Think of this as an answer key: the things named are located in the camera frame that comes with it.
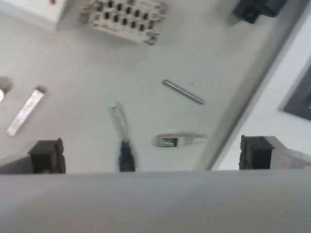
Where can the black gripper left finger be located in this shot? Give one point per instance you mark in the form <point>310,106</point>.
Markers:
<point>46,157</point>

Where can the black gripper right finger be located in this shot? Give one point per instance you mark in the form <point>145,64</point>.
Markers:
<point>255,155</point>

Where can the metal square peg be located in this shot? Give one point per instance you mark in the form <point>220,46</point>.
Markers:
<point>26,110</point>

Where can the thin metal round peg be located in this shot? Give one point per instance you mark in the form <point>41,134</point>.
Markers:
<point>183,92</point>

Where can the clear Ethernet plug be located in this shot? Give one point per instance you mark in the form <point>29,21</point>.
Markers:
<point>167,142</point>

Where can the black D-SUB plug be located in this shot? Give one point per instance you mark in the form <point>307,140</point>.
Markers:
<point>252,9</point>

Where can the white wedge-shaped holder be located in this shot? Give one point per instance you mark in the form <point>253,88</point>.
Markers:
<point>29,12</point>

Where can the beige waterproof plug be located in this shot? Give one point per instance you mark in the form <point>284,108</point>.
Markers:
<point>124,24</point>

